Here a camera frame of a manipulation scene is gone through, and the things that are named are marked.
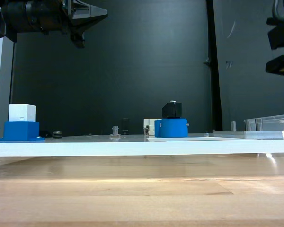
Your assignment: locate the white cube block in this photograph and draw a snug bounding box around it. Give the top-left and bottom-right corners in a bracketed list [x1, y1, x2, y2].
[9, 103, 37, 122]

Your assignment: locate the white board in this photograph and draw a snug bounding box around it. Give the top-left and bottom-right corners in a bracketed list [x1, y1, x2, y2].
[0, 136, 284, 158]

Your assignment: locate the white connector housing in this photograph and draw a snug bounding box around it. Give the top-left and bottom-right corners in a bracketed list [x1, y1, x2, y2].
[143, 119, 157, 137]

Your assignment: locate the clear small connector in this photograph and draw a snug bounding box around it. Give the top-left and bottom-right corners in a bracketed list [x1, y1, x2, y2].
[109, 126, 121, 140]

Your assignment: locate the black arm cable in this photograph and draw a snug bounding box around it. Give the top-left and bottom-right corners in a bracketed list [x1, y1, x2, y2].
[271, 0, 284, 19]

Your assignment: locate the grey metal partition frame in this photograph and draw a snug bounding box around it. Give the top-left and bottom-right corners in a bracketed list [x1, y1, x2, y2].
[0, 37, 15, 140]

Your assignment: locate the blue square holder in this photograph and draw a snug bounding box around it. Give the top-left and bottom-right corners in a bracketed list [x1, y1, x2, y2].
[0, 121, 46, 142]

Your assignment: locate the black frame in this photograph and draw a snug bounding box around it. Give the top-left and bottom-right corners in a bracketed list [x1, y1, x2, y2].
[204, 0, 222, 132]

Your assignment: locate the black plug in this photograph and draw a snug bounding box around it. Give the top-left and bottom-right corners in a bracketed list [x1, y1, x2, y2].
[161, 101, 182, 119]

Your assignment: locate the black small socket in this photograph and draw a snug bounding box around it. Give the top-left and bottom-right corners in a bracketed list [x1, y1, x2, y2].
[122, 118, 130, 135]

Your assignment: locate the aluminium bar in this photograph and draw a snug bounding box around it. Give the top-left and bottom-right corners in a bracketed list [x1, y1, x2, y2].
[213, 131, 284, 140]

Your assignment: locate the clear plastic tub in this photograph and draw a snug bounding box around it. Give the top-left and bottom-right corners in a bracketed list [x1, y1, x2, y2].
[243, 113, 284, 142]

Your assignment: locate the blue round holder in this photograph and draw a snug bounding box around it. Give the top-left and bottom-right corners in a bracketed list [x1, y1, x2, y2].
[154, 118, 190, 138]

